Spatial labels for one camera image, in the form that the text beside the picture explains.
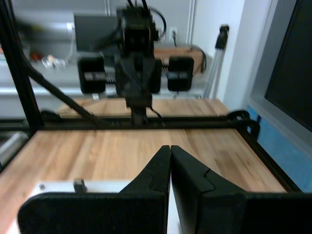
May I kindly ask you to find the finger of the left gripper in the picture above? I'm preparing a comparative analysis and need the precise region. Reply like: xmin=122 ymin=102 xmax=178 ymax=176
xmin=140 ymin=58 xmax=163 ymax=96
xmin=115 ymin=58 xmax=143 ymax=98

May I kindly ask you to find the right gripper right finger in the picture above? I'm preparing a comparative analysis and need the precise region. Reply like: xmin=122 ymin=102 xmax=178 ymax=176
xmin=171 ymin=145 xmax=312 ymax=234

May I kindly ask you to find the black aluminium frame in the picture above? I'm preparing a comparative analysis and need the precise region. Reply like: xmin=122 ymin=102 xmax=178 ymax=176
xmin=0 ymin=0 xmax=303 ymax=193

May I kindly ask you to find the white taskboard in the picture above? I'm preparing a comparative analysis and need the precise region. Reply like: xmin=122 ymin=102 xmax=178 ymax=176
xmin=14 ymin=179 xmax=182 ymax=234

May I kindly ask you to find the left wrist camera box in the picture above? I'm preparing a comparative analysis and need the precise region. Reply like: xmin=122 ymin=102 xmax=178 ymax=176
xmin=121 ymin=24 xmax=156 ymax=59

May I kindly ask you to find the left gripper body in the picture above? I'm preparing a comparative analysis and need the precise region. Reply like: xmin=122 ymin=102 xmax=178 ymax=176
xmin=78 ymin=54 xmax=195 ymax=94

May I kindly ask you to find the wooden desk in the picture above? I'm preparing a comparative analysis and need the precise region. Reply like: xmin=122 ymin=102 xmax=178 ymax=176
xmin=153 ymin=45 xmax=208 ymax=74

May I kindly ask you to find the black computer monitor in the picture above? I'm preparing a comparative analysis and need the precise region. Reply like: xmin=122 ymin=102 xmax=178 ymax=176
xmin=74 ymin=13 xmax=122 ymax=53

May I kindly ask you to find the black clamp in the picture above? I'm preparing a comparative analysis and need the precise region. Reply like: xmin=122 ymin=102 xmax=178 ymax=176
xmin=74 ymin=179 xmax=86 ymax=193

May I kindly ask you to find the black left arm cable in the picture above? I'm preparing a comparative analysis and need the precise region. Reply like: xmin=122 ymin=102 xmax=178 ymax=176
xmin=146 ymin=7 xmax=169 ymax=39

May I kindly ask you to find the silver tripod with black head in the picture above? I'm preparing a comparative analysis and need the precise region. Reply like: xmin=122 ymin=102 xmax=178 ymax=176
xmin=203 ymin=23 xmax=230 ymax=98

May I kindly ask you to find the grey workbench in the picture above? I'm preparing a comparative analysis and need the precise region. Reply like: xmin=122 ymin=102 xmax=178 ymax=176
xmin=0 ymin=52 xmax=117 ymax=100

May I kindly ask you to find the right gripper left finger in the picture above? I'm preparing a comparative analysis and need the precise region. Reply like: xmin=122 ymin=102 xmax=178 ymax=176
xmin=16 ymin=145 xmax=171 ymax=234

